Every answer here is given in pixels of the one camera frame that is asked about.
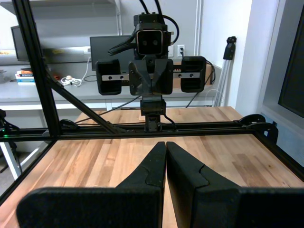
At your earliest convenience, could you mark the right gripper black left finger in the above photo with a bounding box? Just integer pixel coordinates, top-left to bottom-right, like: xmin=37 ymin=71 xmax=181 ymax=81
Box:
xmin=16 ymin=142 xmax=166 ymax=228

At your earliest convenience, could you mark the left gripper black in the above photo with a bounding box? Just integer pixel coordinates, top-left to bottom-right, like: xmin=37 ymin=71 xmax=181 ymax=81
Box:
xmin=95 ymin=55 xmax=207 ymax=95

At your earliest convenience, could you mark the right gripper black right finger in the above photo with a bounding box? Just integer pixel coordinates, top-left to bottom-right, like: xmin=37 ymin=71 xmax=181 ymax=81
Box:
xmin=167 ymin=142 xmax=304 ymax=228

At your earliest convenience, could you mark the brown wooden box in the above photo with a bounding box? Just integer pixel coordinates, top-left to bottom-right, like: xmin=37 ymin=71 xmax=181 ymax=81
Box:
xmin=172 ymin=64 xmax=213 ymax=90

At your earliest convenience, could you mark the black computer monitor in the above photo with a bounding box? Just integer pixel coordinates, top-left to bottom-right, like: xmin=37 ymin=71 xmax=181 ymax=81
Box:
xmin=89 ymin=35 xmax=137 ymax=72
xmin=10 ymin=25 xmax=36 ymax=63

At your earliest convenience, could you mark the metal shelf upright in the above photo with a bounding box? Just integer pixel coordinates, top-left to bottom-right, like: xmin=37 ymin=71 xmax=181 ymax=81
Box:
xmin=116 ymin=0 xmax=123 ymax=36

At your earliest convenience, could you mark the tripod with black head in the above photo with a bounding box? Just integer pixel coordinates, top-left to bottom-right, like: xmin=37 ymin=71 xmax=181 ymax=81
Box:
xmin=213 ymin=36 xmax=238 ymax=107

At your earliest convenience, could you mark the grey desk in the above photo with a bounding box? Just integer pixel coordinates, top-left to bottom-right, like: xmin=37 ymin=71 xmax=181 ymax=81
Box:
xmin=0 ymin=64 xmax=223 ymax=111

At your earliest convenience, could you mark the stack of books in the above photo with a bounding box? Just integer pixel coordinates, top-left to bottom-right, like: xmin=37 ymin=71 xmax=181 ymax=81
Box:
xmin=14 ymin=70 xmax=36 ymax=84

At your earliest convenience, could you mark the white table leg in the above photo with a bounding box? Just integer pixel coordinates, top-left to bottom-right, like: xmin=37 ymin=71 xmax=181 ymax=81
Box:
xmin=0 ymin=141 xmax=23 ymax=180

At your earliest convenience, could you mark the black stand with green light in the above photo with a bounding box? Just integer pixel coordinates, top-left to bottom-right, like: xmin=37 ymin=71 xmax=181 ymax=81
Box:
xmin=0 ymin=109 xmax=21 ymax=140

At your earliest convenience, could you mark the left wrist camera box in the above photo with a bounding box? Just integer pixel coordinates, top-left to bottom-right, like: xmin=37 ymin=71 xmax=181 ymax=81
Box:
xmin=135 ymin=22 xmax=168 ymax=57

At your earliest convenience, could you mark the black braided cable bundle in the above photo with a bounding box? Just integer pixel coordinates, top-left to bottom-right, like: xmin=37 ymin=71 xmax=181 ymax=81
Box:
xmin=108 ymin=35 xmax=138 ymax=57

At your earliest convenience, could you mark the black looped cable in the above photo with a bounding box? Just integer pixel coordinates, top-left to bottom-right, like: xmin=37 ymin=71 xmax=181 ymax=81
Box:
xmin=163 ymin=15 xmax=180 ymax=45

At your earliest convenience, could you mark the white wall conduit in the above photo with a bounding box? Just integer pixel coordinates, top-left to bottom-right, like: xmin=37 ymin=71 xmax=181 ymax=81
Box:
xmin=194 ymin=0 xmax=204 ymax=57

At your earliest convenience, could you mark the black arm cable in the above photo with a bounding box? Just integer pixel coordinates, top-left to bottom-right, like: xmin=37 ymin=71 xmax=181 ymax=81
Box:
xmin=154 ymin=0 xmax=165 ymax=17
xmin=139 ymin=0 xmax=149 ymax=14

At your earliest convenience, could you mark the white coiled cable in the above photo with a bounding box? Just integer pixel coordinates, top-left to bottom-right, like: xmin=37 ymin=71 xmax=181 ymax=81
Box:
xmin=60 ymin=75 xmax=83 ymax=87

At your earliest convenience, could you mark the grey wall shelf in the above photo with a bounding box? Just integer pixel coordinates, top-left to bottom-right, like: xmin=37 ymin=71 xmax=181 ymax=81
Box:
xmin=0 ymin=46 xmax=92 ymax=65

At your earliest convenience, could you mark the black frame corner bracket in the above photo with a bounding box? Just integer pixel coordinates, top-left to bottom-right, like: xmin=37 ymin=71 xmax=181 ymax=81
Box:
xmin=59 ymin=118 xmax=78 ymax=129
xmin=247 ymin=122 xmax=278 ymax=144
xmin=238 ymin=114 xmax=266 ymax=126

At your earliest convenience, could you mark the black aluminium frame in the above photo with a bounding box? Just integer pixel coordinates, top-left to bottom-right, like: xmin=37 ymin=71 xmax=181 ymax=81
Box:
xmin=0 ymin=0 xmax=304 ymax=202

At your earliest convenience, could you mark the dark panel with grey frame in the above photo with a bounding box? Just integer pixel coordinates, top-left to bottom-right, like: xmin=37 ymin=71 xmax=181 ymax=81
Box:
xmin=260 ymin=0 xmax=304 ymax=133

